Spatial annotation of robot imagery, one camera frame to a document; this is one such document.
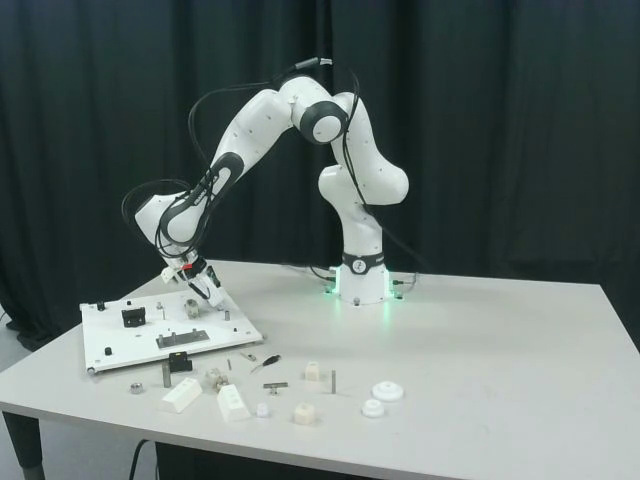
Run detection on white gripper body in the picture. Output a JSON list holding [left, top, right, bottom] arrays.
[[188, 267, 225, 308]]

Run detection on white task board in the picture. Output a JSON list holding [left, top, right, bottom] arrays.
[[79, 288, 265, 374]]

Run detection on white wedge-shaped holder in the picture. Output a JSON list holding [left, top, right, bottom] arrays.
[[158, 378, 204, 415], [215, 383, 252, 423]]

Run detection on white large gear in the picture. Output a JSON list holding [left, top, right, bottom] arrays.
[[370, 380, 405, 403]]

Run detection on black curtain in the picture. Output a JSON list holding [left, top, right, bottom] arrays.
[[0, 0, 640, 381]]

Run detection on dark table leg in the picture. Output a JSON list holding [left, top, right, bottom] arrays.
[[2, 410, 41, 480]]

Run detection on black USB plug with cable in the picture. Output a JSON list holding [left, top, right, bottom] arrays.
[[249, 353, 282, 375]]

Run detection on black floor cable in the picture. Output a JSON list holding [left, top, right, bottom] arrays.
[[130, 438, 156, 480]]

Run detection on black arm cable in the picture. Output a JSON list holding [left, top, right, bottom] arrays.
[[121, 56, 335, 266], [339, 69, 426, 274]]

